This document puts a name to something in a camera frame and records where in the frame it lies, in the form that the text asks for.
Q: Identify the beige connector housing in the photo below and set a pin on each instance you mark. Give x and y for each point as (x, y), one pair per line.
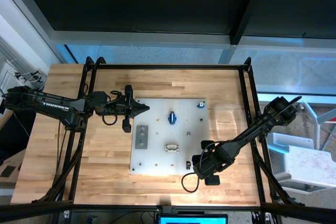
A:
(172, 148)

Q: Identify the silver metal bar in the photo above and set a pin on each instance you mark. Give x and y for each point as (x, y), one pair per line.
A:
(172, 117)

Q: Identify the clear plastic tub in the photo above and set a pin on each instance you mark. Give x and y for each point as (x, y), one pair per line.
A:
(225, 121)

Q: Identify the white tubular ladder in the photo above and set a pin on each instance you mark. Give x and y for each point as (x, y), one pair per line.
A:
(316, 134)

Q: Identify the small white frame tag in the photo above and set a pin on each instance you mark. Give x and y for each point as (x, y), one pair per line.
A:
(267, 216)
(66, 213)

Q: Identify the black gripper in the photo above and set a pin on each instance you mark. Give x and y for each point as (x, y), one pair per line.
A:
(212, 180)
(128, 127)

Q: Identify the white task board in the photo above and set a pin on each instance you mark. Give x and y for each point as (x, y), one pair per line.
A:
(155, 142)

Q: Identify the light cardboard box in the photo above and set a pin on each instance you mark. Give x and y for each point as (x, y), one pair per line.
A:
(19, 161)

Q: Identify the small blue holder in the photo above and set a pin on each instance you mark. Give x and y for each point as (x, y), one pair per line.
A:
(198, 106)

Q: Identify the grey metal plate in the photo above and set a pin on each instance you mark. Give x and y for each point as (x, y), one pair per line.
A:
(137, 137)

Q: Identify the white step stool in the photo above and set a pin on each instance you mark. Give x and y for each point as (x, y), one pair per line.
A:
(309, 161)

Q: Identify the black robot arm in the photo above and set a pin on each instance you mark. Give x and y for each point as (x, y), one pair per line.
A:
(31, 98)
(249, 130)

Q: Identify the laptop with blue screen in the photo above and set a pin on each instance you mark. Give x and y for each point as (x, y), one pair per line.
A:
(191, 220)

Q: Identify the black aluminium frame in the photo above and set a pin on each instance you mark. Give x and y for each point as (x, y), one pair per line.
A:
(168, 66)

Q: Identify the small black clamp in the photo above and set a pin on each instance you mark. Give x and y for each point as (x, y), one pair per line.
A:
(188, 165)

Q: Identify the blue bar holder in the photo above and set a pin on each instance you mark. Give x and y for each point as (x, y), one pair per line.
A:
(172, 123)

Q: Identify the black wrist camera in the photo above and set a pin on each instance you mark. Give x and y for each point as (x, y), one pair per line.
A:
(196, 159)

